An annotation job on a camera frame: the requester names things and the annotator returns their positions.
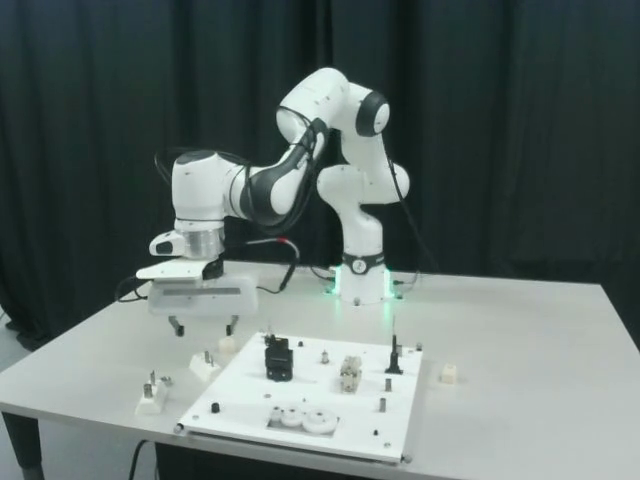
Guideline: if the white sloped peg holder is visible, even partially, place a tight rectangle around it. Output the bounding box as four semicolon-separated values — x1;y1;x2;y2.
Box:
189;351;222;384

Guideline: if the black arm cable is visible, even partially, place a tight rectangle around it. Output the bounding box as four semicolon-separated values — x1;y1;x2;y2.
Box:
153;117;331;239
383;144;434;274

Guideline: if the white medium gear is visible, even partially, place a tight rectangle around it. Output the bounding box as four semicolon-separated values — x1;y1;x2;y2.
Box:
268;406;304;431

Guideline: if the dark table leg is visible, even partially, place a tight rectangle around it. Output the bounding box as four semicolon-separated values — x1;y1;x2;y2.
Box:
1;411;40;480

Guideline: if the black waterproof plug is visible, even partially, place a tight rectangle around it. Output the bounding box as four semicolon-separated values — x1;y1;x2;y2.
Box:
384;314;404;376

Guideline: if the white task board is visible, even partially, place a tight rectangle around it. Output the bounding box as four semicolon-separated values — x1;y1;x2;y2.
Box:
177;329;427;464

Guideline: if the flat white mounting plate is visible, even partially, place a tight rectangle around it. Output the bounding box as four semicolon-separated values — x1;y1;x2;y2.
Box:
136;261;214;282

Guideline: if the white large gear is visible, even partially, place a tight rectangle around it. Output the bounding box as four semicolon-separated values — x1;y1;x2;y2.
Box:
302;408;341;436

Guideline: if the thin black rod on wire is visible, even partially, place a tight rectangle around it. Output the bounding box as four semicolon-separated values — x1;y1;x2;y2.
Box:
224;236;302;296

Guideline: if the black curtain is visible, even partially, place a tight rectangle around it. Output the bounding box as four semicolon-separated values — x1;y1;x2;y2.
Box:
0;0;640;346

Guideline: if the black cable on table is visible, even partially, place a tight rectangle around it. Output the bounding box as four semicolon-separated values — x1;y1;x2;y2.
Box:
116;276;152;304

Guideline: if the silver wrist ring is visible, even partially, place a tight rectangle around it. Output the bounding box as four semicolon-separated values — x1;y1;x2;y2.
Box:
179;227;224;262

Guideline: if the black cable under table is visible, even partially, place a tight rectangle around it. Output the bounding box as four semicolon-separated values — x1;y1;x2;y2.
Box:
129;439;153;480

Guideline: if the white long peg holder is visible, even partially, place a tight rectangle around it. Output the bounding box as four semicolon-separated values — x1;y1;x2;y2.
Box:
135;382;172;417

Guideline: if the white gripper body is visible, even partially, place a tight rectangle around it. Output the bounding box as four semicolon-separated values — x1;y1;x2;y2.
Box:
148;276;260;319

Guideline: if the black D-SUB plug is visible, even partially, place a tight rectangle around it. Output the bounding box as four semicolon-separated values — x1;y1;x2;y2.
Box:
263;336;295;382

